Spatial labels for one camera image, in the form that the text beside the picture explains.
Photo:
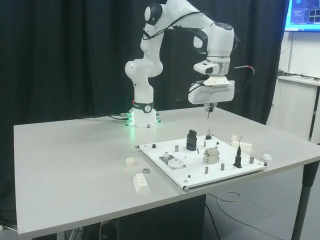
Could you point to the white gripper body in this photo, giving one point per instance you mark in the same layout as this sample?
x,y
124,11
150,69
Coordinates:
x,y
212,95

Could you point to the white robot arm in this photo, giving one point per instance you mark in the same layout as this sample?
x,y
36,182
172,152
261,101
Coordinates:
x,y
143,85

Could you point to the wide metal round peg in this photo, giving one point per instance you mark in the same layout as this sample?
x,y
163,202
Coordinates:
x,y
176,149

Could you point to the wide metal square peg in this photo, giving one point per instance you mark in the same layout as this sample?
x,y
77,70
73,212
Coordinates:
x,y
251,160

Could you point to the long white peg holder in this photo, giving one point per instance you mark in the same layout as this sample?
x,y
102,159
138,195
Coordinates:
x,y
141,185

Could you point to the small plug with pale tip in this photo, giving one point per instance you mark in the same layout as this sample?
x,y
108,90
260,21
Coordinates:
x,y
208,136

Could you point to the small white block holder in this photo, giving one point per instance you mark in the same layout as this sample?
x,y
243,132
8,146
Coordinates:
x,y
234,138

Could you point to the black D-SUB plug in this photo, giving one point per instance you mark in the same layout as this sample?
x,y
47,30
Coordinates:
x,y
191,145

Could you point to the white small gear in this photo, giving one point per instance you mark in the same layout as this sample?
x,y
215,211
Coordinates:
x,y
165,155

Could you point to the white large gear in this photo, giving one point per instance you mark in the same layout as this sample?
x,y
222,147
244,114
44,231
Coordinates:
x,y
175,163

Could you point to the white task board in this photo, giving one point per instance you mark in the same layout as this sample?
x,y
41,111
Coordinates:
x,y
195,176

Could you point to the white medium gear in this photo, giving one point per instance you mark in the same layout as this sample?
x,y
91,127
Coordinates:
x,y
266,157

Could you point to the metal hex nut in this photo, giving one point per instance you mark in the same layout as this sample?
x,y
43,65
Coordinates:
x,y
145,171

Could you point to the small white cube holder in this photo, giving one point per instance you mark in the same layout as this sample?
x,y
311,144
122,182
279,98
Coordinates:
x,y
130,162

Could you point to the blue screen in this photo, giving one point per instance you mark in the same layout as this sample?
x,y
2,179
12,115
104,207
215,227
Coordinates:
x,y
303,15

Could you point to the black table leg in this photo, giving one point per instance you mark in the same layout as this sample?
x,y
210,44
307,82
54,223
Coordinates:
x,y
303,200

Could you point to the black curtain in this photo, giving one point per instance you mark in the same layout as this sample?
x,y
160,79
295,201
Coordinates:
x,y
50,50

